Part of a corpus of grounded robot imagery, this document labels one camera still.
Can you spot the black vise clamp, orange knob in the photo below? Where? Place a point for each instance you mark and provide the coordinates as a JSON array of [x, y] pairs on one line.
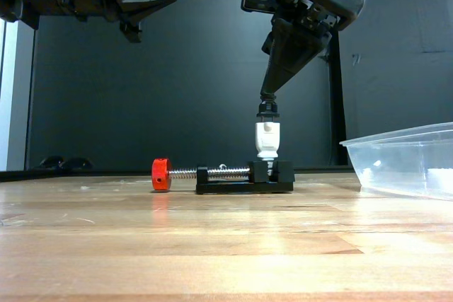
[[244, 186]]

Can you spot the white square plug holder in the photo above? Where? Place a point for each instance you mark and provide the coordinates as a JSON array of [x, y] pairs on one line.
[[440, 176]]

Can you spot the black curved frame bracket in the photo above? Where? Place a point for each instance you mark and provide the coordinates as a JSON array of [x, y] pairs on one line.
[[78, 163], [51, 162]]

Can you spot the clear plastic tub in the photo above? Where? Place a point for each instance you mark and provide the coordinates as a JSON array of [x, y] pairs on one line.
[[389, 167]]

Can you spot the white power receptacle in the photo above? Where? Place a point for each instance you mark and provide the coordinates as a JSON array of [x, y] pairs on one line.
[[267, 139]]

